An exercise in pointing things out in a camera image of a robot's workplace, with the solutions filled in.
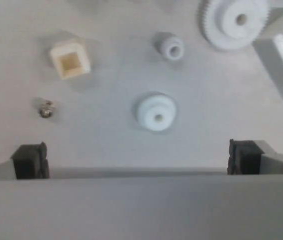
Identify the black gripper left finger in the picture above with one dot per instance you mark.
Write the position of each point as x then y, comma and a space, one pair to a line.
29, 162

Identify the cream square holder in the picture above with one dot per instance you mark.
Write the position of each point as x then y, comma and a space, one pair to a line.
69, 58

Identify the metal BNC plug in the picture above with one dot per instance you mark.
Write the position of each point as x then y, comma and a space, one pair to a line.
45, 110

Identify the white peg holder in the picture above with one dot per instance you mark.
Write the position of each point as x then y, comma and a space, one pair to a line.
272, 57

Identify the white large gear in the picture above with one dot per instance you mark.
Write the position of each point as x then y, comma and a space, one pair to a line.
226, 30

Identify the white medium gear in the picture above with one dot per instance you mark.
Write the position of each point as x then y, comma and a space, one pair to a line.
154, 112

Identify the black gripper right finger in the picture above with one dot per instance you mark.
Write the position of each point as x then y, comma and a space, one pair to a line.
246, 157

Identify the white small gear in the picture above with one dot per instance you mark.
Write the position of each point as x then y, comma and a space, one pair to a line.
167, 46

